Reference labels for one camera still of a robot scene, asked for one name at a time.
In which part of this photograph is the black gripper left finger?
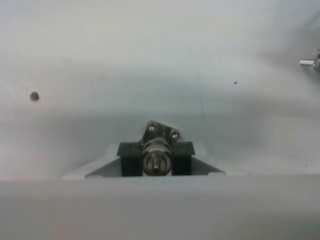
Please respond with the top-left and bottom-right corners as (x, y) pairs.
(61, 141), (145, 179)

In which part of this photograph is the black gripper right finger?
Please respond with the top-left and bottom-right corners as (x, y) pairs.
(171, 141), (227, 176)

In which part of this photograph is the metal BNC plug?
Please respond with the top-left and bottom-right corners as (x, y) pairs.
(140, 139), (174, 177)

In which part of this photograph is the white task board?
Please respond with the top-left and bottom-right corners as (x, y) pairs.
(0, 0), (320, 181)

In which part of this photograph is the metal square peg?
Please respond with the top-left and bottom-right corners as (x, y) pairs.
(299, 51), (320, 70)

